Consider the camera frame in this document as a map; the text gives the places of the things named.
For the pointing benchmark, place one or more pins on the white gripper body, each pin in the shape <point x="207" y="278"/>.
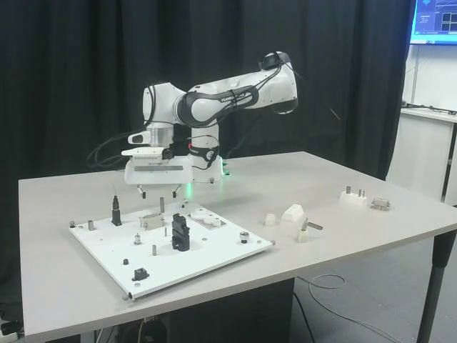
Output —
<point x="157" y="175"/>

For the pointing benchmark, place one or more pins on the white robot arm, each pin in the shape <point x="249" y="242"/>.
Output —
<point x="228" y="93"/>

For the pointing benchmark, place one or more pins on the tall metal round peg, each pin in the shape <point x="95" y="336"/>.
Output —
<point x="162" y="204"/>

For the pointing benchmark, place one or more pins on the short metal round peg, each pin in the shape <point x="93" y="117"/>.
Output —
<point x="154" y="250"/>

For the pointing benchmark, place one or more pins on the thick metal round peg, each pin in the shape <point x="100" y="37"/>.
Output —
<point x="90" y="226"/>

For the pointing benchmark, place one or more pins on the long white peg holder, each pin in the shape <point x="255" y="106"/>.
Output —
<point x="352" y="199"/>

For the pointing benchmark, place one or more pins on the white large gear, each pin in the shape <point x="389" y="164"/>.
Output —
<point x="197" y="214"/>

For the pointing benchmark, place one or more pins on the black waterproof plug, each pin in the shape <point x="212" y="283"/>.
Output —
<point x="116" y="216"/>

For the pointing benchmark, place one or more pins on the black D-SUB plug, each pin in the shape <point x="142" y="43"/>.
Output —
<point x="179" y="232"/>

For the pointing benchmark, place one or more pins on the white medium gear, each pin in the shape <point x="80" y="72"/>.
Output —
<point x="210" y="220"/>

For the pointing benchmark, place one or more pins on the metal BNC plug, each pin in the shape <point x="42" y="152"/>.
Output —
<point x="136" y="239"/>

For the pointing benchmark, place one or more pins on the white task board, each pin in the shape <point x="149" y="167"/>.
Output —
<point x="200" y="250"/>

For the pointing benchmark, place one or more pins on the black Ethernet plug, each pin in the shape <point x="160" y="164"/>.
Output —
<point x="140" y="274"/>

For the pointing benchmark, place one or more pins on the small white holder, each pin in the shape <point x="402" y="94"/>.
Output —
<point x="270" y="220"/>

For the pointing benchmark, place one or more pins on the wide white holder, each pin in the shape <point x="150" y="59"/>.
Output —
<point x="292" y="213"/>

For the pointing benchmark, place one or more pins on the black box under table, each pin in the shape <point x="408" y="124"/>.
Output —
<point x="232" y="314"/>

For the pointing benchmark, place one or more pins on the black curtain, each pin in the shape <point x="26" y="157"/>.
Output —
<point x="71" y="71"/>

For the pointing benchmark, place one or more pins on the metal D-SUB connector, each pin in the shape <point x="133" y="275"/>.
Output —
<point x="380" y="203"/>

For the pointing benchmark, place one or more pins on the white cabinet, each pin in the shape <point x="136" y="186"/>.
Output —
<point x="425" y="153"/>

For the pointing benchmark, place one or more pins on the black table leg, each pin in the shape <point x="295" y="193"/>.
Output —
<point x="437" y="286"/>

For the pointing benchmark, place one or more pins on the blue screen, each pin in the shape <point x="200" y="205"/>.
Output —
<point x="435" y="19"/>

